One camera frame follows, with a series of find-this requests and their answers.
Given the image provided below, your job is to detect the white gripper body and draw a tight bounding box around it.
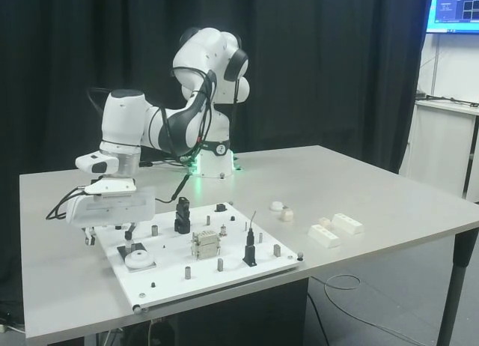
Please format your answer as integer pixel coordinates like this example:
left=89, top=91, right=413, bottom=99
left=65, top=185, right=157, bottom=227

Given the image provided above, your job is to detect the white large gear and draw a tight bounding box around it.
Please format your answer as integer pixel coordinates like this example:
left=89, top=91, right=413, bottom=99
left=125, top=250, right=153, bottom=270

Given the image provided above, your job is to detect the flat white mounting plate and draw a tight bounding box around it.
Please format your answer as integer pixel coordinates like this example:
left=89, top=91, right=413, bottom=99
left=84, top=177, right=136, bottom=195

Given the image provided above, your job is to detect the white task board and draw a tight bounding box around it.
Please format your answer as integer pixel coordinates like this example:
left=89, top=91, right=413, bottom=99
left=93, top=200, right=306, bottom=314

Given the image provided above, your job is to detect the black D-SUB plug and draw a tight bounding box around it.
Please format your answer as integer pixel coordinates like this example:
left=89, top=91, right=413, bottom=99
left=174, top=196, right=191, bottom=235

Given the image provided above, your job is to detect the beige metal connector block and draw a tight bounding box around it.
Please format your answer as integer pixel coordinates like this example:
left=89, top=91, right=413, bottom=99
left=190, top=229, right=220, bottom=259

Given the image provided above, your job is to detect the black control cabinet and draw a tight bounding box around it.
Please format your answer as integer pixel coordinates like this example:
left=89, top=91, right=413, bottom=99
left=164, top=274, right=310, bottom=346

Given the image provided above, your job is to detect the black curtain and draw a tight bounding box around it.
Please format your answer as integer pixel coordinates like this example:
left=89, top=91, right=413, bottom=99
left=0, top=0, right=437, bottom=324

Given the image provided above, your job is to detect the long white holder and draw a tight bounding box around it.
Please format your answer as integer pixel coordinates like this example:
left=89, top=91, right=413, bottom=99
left=331, top=212, right=365, bottom=236
left=307, top=224, right=341, bottom=249

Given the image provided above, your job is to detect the white cabinet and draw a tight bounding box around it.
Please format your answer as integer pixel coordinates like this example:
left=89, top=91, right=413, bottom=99
left=398, top=94, right=479, bottom=204

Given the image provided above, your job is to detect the black table leg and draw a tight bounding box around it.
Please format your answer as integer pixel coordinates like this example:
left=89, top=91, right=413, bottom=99
left=437, top=233, right=472, bottom=346

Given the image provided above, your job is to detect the blue monitor screen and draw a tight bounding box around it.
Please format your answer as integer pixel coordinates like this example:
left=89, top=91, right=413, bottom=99
left=424, top=0, right=479, bottom=35

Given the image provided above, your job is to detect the silver flange ring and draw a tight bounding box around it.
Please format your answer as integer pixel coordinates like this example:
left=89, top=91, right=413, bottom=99
left=115, top=153, right=138, bottom=178

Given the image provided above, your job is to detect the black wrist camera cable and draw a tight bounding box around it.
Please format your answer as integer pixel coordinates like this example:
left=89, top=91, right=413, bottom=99
left=46, top=184, right=91, bottom=222

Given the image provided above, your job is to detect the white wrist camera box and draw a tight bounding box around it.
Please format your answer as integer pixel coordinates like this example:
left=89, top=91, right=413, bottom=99
left=75, top=153, right=118, bottom=174

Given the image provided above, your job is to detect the thin black rod on wire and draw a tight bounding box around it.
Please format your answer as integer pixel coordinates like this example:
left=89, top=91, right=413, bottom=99
left=155, top=173, right=190, bottom=204

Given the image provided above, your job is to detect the black plug with short cable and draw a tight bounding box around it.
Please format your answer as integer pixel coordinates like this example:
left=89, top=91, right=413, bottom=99
left=243, top=210, right=258, bottom=252

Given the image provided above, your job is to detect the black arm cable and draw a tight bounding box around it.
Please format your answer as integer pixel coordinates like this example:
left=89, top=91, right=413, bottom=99
left=159, top=67, right=240, bottom=162

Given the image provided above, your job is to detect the thin grey floor cable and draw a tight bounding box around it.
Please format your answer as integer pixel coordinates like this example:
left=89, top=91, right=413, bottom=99
left=306, top=273, right=446, bottom=346

